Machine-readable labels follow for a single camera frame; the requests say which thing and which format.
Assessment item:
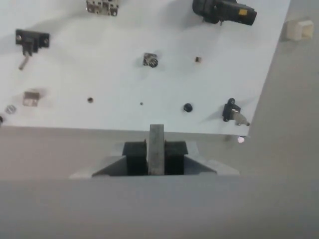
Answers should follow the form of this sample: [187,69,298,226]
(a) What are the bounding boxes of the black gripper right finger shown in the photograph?
[163,140,217,176]

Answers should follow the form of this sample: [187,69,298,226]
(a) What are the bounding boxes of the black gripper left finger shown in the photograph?
[91,139,150,178]

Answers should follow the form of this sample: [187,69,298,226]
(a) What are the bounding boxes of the metal square peg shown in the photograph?
[147,123,165,176]

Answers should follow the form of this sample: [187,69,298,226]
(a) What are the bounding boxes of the white task board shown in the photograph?
[0,0,292,137]

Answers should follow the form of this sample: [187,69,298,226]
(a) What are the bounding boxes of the black D-SUB plug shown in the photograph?
[191,0,258,26]

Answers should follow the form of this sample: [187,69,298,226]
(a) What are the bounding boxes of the beige metal connector block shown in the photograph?
[85,0,121,12]

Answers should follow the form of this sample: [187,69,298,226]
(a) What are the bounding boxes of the small cream plug holder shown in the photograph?
[285,19,314,41]

